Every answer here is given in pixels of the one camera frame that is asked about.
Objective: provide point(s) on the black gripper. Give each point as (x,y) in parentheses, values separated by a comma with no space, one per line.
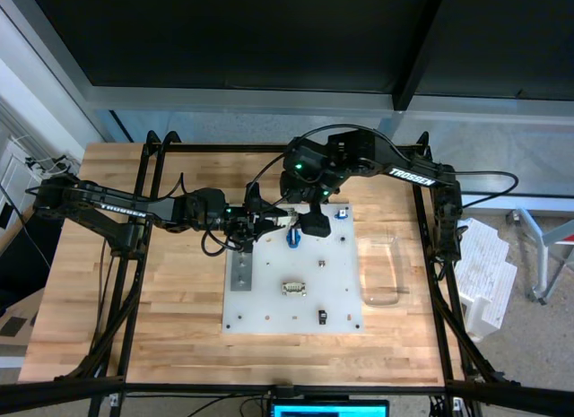
(316,226)
(252,195)

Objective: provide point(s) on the grey ten-pin connector insert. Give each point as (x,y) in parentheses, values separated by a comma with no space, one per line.
(283,218)

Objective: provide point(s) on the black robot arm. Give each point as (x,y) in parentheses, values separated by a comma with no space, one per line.
(157,208)
(412,177)

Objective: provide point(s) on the beige connector hub base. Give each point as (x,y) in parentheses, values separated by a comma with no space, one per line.
(294,288)

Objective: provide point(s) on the small black connector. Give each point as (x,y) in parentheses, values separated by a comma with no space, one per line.
(323,317)

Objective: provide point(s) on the blue round plug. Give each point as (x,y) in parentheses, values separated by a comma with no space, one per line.
(292,242)

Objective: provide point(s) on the small blue white clamp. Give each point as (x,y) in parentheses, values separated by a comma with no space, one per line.
(341,214)

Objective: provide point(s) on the grey metal clamp block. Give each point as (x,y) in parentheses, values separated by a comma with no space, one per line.
(235,278)

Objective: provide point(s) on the white mounting board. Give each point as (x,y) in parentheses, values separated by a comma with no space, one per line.
(255,309)

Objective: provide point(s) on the clear plastic tub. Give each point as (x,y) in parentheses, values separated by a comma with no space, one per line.
(385,296)

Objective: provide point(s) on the blue laptop screen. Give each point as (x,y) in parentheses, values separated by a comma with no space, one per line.
(327,411)

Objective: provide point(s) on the brown cardboard box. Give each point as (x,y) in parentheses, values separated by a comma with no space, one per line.
(20,307)

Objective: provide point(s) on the black aluminium frame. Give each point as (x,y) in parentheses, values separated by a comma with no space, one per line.
(224,147)

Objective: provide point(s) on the black table-level camera box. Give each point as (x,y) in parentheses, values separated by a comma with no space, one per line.
(283,390)

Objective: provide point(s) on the white frame bracket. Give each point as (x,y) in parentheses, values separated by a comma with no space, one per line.
(457,403)
(114,400)

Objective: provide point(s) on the grey metal cart frame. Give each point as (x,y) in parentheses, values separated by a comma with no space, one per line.
(543,264)

